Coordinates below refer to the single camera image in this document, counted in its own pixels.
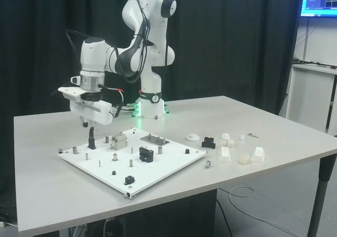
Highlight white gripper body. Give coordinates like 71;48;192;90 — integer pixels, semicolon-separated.
69;100;114;125

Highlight beige connector block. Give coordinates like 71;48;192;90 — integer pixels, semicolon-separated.
110;134;129;151

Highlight black connector block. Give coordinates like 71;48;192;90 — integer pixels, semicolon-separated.
138;146;154;164

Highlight white task board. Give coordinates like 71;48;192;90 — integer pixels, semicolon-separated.
57;127;206;200

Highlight black curtains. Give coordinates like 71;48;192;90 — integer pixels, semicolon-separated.
0;0;303;222

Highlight black box under table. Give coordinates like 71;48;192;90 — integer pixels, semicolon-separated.
68;189;218;237

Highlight white wedge holder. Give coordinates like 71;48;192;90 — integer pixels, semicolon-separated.
250;146;265;163
216;146;232;164

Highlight white cabinet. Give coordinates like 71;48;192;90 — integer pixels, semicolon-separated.
285;63;337;136

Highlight dark table leg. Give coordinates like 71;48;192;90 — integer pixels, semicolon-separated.
308;157;333;237

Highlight blue screen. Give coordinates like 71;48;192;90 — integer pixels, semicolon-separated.
300;0;337;18

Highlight black base cables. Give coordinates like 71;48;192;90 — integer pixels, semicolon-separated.
113;104;137;114

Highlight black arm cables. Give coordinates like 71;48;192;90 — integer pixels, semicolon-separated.
65;0;153;84

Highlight grey floor cable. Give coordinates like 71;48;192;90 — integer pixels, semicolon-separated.
227;186;314;237

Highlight thin black cable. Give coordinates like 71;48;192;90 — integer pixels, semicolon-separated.
291;58;337;70

